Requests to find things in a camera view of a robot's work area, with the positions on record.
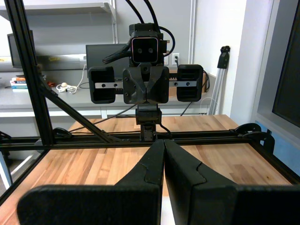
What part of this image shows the black curved corner bracket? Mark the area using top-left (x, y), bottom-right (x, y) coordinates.
top-left (53, 127), bottom-right (72, 139)
top-left (235, 123), bottom-right (262, 136)
top-left (242, 131), bottom-right (275, 153)

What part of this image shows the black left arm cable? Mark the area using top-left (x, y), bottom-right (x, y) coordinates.
top-left (159, 26), bottom-right (176, 57)

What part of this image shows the dark computer monitor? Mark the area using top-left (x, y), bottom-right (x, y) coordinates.
top-left (7, 32), bottom-right (36, 70)
top-left (85, 44), bottom-right (131, 71)

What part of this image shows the black aluminium frame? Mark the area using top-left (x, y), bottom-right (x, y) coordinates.
top-left (0, 0), bottom-right (300, 207)

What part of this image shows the white coiled cable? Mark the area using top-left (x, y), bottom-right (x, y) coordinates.
top-left (55, 63), bottom-right (87, 95)

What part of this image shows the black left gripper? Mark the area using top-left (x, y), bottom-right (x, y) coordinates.
top-left (88, 65), bottom-right (204, 105)

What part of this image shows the thick black cable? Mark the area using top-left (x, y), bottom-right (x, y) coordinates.
top-left (144, 0), bottom-right (159, 31)
top-left (125, 0), bottom-right (144, 24)

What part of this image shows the grey office desk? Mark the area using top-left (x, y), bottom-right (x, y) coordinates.
top-left (0, 70), bottom-right (218, 119)

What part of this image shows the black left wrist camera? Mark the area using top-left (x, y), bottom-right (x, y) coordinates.
top-left (130, 36), bottom-right (159, 64)

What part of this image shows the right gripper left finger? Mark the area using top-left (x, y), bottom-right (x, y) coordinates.
top-left (17, 139), bottom-right (165, 225)

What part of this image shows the brown cardboard box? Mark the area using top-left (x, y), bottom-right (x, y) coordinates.
top-left (202, 72), bottom-right (211, 92)

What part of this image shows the folded tripod stand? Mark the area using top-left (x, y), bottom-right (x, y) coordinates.
top-left (208, 45), bottom-right (232, 116)

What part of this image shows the white wall shelf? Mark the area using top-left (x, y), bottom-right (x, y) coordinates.
top-left (0, 1), bottom-right (118, 45)

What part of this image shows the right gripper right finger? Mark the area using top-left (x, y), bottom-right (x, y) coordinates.
top-left (165, 139), bottom-right (300, 225)

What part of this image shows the braided black cable sleeve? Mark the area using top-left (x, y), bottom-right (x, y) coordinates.
top-left (102, 45), bottom-right (132, 64)

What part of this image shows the stack of books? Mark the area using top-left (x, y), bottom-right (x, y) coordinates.
top-left (9, 78), bottom-right (29, 91)

